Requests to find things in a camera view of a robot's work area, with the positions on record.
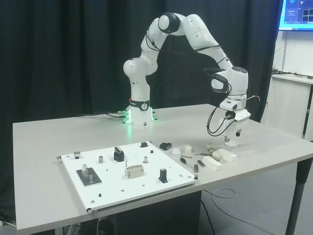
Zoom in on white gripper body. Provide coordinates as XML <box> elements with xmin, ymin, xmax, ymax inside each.
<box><xmin>223</xmin><ymin>109</ymin><xmax>251</xmax><ymax>138</ymax></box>

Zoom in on white peg holder block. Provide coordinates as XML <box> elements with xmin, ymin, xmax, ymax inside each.
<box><xmin>202</xmin><ymin>156</ymin><xmax>224</xmax><ymax>172</ymax></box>
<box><xmin>217</xmin><ymin>147</ymin><xmax>238</xmax><ymax>163</ymax></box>

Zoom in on white cabinet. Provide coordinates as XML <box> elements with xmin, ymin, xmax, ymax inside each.
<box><xmin>265</xmin><ymin>71</ymin><xmax>313</xmax><ymax>143</ymax></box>

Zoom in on dark table leg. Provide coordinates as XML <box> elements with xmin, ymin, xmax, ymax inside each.
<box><xmin>291</xmin><ymin>168</ymin><xmax>310</xmax><ymax>235</ymax></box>

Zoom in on blue screen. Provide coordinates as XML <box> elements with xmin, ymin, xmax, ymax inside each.
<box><xmin>278</xmin><ymin>0</ymin><xmax>313</xmax><ymax>32</ymax></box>

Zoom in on black curtain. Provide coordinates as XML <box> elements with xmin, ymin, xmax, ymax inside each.
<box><xmin>0</xmin><ymin>0</ymin><xmax>286</xmax><ymax>221</ymax></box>

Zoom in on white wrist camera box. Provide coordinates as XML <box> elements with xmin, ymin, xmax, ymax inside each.
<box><xmin>219</xmin><ymin>97</ymin><xmax>239</xmax><ymax>111</ymax></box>

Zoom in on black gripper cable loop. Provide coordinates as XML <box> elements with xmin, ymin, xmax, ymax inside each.
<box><xmin>203</xmin><ymin>67</ymin><xmax>236</xmax><ymax>136</ymax></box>

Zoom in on black-handled plug with cable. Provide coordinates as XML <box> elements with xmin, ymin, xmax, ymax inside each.
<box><xmin>179</xmin><ymin>157</ymin><xmax>193</xmax><ymax>169</ymax></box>

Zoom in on grey floor cable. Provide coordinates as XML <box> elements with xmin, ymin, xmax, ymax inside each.
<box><xmin>211</xmin><ymin>188</ymin><xmax>313</xmax><ymax>232</ymax></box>

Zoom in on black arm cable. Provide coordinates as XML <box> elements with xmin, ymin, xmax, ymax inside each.
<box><xmin>144</xmin><ymin>30</ymin><xmax>231</xmax><ymax>65</ymax></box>

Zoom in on black base cables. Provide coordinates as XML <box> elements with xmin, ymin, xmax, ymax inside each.
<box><xmin>82</xmin><ymin>111</ymin><xmax>130</xmax><ymax>121</ymax></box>

